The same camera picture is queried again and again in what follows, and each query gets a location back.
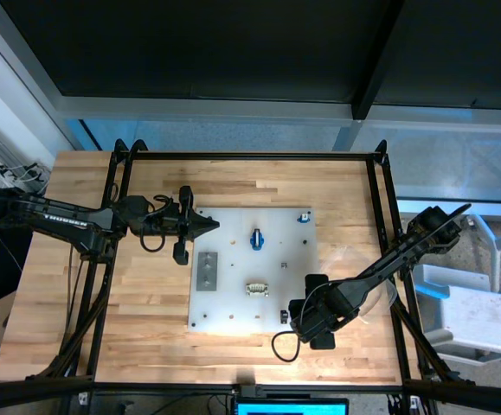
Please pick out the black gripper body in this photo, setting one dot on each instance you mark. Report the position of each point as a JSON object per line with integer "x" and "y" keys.
{"x": 321, "y": 311}
{"x": 184, "y": 225}

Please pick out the beige connector housing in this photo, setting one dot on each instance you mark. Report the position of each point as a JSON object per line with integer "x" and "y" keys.
{"x": 257, "y": 289}

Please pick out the white taskboard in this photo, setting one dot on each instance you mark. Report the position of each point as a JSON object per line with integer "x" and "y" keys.
{"x": 241, "y": 302}

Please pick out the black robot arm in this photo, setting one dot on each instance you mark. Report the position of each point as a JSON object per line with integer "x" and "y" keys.
{"x": 388, "y": 259}
{"x": 68, "y": 222}

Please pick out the clear plastic tub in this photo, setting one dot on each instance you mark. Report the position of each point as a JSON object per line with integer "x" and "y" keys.
{"x": 373, "y": 308}

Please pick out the grey metal bar block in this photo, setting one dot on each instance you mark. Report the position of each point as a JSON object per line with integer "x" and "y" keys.
{"x": 201, "y": 286}

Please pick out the black bar holder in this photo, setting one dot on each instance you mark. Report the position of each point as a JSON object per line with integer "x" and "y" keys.
{"x": 284, "y": 319}

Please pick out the black table camera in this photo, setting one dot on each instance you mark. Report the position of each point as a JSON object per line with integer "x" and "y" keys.
{"x": 248, "y": 390}

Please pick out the white chair frame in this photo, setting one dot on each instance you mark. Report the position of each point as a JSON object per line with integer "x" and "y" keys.
{"x": 495, "y": 268}

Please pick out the small blue clamp, white block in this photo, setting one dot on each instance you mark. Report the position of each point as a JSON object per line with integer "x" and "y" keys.
{"x": 303, "y": 217}

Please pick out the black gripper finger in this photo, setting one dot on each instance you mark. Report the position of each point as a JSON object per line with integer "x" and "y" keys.
{"x": 204, "y": 221}
{"x": 299, "y": 324}
{"x": 297, "y": 307}
{"x": 204, "y": 227}

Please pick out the silver metal rod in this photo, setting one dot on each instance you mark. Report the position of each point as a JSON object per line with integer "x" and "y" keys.
{"x": 257, "y": 237}

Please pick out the screen with blue edge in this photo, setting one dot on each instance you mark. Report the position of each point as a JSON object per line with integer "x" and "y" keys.
{"x": 289, "y": 408}

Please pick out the blue rod mount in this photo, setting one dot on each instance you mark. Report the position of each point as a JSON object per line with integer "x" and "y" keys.
{"x": 252, "y": 243}

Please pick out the black metal frame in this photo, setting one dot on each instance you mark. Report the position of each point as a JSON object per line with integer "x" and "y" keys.
{"x": 250, "y": 156}

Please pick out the white step stool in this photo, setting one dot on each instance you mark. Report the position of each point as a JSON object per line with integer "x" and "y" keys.
{"x": 483, "y": 311}

